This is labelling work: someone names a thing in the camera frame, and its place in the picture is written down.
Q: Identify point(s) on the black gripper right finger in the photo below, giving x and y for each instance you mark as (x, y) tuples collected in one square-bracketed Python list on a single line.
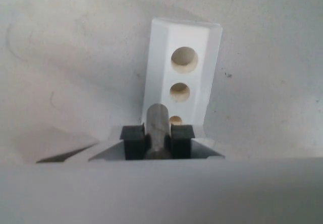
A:
[(180, 142)]

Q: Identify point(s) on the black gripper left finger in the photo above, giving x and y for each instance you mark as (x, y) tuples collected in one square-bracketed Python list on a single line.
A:
[(132, 143)]

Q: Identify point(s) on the long white peg holder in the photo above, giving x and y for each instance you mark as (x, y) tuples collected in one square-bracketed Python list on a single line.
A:
[(185, 65)]

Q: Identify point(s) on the metal round peg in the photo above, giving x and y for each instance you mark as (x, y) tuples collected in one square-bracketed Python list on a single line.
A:
[(157, 125)]

